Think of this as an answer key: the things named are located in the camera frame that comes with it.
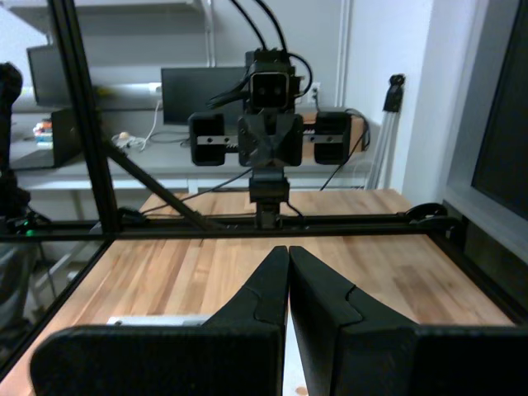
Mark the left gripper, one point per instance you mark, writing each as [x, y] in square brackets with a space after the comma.
[208, 123]

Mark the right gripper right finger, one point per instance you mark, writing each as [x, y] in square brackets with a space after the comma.
[392, 363]

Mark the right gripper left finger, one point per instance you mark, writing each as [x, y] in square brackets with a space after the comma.
[165, 363]

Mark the grey steel plate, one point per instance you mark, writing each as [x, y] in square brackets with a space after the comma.
[165, 319]

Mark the white task board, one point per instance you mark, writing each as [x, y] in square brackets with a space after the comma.
[297, 359]

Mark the black monitor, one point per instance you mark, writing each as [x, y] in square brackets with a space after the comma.
[49, 78]
[185, 95]

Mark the black computer box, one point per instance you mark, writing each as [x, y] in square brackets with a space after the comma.
[66, 138]

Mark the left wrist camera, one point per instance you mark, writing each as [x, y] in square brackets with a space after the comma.
[270, 88]

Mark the black frame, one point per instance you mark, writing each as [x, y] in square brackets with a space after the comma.
[82, 103]

